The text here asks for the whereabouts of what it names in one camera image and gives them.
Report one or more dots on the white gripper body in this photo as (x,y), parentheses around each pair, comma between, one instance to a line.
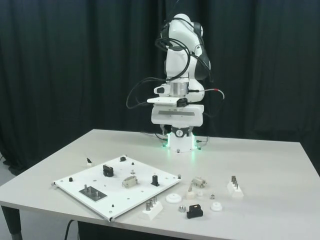
(175,117)

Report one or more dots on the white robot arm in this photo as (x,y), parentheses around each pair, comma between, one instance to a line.
(175,65)

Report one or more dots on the metal BNC plug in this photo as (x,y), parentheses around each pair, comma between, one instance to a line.
(213,196)

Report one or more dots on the flat white mounting plate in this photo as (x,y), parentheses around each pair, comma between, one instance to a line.
(162,100)

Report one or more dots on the grey waterproof plug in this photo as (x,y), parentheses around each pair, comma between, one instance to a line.
(198,182)

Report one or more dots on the grey Ethernet plug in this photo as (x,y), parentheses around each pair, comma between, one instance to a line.
(190,189)

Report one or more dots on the small white plug holder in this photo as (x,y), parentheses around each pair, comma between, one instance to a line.
(190,195)
(87,164)

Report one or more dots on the metal square peg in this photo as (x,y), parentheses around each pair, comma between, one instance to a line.
(235,184)
(233,179)
(237,187)

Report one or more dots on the white large gear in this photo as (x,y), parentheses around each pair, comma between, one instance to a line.
(173,198)

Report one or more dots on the metal round peg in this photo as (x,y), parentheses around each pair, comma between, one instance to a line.
(151,203)
(155,200)
(147,207)

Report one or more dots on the white square peg holder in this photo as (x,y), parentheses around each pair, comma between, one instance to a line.
(236,192)

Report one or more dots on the white medium gear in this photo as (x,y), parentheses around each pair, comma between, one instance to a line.
(216,206)

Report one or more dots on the black D-SUB plug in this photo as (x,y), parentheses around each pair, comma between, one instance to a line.
(194,212)

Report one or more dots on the white round peg holder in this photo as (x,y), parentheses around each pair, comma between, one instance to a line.
(153,212)

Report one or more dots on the white task board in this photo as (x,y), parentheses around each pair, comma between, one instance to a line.
(82,185)

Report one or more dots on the black curtains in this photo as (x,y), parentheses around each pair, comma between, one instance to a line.
(62,62)

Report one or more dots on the dark grey table leg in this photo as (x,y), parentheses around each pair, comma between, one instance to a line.
(11,222)

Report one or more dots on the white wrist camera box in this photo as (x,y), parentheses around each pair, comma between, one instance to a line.
(161,90)

